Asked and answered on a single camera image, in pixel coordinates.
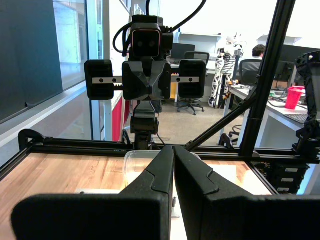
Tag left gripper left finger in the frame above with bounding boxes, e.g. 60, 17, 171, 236
11, 145, 175, 240

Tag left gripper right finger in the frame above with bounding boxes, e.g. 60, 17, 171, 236
174, 146, 320, 240

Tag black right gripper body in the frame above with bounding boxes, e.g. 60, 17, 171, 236
84, 57, 207, 101

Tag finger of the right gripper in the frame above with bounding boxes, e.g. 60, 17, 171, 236
121, 60, 152, 101
149, 61, 173, 101

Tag white task board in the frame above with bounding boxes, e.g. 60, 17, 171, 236
74, 174, 275, 240

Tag whiteboard partition red base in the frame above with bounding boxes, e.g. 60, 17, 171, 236
109, 0, 135, 143

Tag black computer monitor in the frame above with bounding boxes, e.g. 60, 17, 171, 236
171, 42, 197, 61
273, 44, 314, 84

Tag black office chair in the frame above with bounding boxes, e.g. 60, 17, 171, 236
175, 50, 211, 117
238, 58, 263, 87

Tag clear plastic tub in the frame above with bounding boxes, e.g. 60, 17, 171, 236
123, 149, 202, 187

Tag white shelf unit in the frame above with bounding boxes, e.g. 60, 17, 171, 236
178, 31, 223, 55

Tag black equipment boxes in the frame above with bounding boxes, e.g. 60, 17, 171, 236
249, 161, 312, 195

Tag white humanoid robot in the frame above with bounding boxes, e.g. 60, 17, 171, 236
208, 32, 245, 109

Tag person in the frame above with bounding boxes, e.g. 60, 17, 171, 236
251, 43, 267, 60

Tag white desk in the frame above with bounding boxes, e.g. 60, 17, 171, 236
227, 84, 314, 149

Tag black keyboard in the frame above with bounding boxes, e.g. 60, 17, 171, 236
284, 113, 313, 125

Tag red plastic cup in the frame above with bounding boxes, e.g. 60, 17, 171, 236
284, 85, 306, 111

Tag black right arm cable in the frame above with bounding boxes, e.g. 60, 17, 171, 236
113, 0, 209, 55

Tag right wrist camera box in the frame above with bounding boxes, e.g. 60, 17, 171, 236
128, 14, 175, 61

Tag black aluminium frame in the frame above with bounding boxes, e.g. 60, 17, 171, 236
0, 0, 320, 196

